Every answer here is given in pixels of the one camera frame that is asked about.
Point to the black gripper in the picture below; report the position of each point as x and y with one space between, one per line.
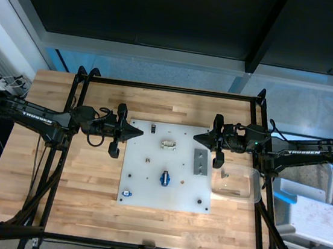
119 128
228 138

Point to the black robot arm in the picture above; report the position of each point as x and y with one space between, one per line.
299 153
39 118

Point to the small silver connector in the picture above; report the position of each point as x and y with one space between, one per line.
147 160

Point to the grey metal plate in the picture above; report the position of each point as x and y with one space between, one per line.
195 170

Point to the beige connector housing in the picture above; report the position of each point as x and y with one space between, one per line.
168 145

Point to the black knob screw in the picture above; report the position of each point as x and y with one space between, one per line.
199 201
130 175

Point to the clear plastic tub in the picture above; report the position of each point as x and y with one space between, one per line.
238 182

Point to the white task board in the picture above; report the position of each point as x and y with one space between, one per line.
140 185

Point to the black silver plug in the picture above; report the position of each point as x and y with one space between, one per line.
165 177

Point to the blue round holder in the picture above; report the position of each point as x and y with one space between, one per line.
160 180

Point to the blue white connector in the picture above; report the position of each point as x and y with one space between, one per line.
126 193

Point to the black room pillar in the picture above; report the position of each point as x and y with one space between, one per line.
265 36

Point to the white plastic step stool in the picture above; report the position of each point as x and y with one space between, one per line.
316 215

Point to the small camera mount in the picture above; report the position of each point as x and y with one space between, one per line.
148 247

